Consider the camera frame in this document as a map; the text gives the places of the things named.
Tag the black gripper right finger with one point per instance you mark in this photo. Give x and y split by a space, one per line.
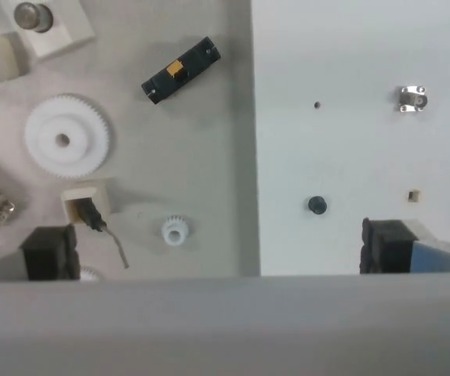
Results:
385 246

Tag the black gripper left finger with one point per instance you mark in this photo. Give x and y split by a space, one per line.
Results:
48 254

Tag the black D-SUB plug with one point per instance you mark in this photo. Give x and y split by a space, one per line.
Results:
193 64

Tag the white medium gear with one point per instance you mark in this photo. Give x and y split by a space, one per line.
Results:
89 274

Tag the black USB plug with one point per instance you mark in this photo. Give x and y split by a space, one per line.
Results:
89 213

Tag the small white USB holder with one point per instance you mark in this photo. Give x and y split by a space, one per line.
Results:
99 192

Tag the white task board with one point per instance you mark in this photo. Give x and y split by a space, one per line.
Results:
346 149

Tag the white small gear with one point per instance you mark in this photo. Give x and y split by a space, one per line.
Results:
168 231

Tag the white large gear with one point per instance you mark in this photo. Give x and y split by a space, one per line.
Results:
44 125

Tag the white peg holder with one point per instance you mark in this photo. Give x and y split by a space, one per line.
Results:
72 35

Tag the metal round peg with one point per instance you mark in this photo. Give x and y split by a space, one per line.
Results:
33 15

